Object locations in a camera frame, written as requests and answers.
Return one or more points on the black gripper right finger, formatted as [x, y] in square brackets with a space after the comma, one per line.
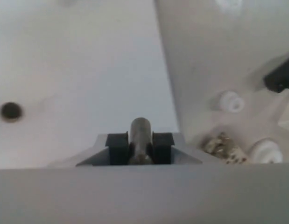
[161, 149]

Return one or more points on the white task board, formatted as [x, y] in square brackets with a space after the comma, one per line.
[76, 58]

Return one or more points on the metal round peg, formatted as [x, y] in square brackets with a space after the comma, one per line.
[140, 135]

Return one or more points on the black plug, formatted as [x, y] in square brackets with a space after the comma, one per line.
[279, 79]

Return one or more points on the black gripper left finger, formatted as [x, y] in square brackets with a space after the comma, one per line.
[117, 149]

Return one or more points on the white small gear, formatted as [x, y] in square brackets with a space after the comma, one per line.
[230, 102]
[265, 151]

